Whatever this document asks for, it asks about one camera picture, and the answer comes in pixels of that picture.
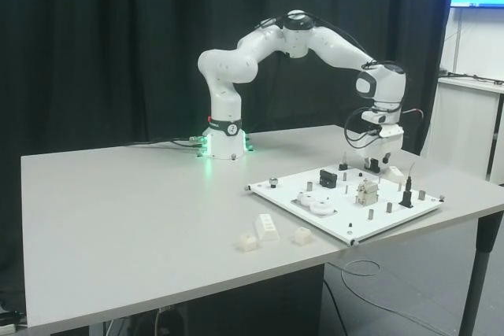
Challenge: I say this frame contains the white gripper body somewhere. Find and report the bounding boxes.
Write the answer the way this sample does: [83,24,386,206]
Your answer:
[356,133,405,164]

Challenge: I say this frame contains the beige connector block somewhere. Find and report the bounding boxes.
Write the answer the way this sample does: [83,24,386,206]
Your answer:
[355,182,377,209]

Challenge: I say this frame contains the black D-SUB plug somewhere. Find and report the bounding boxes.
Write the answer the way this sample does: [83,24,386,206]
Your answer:
[318,169,339,190]

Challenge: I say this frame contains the white task board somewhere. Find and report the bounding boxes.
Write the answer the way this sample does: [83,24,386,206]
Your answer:
[243,161,447,247]

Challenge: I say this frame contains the white large gear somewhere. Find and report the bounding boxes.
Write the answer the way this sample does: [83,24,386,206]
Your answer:
[308,200,335,218]

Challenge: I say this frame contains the small white holder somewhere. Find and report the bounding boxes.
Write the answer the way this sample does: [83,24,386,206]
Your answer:
[237,232,261,253]
[290,227,314,246]

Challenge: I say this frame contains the long white holder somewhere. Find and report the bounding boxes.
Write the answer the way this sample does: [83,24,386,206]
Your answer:
[254,214,281,242]

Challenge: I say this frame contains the dark table leg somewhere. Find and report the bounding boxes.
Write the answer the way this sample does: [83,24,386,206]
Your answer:
[463,209,501,336]

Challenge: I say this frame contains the black curtains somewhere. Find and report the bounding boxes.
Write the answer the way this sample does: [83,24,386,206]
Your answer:
[0,0,458,313]

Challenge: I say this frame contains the black looped camera cable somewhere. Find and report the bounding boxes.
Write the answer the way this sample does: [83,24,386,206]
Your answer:
[343,109,381,146]

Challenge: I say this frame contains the grey floor cable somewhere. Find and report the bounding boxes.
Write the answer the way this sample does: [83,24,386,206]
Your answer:
[339,259,466,336]

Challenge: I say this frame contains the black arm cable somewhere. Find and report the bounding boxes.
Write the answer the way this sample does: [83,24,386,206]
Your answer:
[258,11,395,69]

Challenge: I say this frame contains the black base cables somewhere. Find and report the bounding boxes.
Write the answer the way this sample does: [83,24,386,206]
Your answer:
[125,135,208,150]

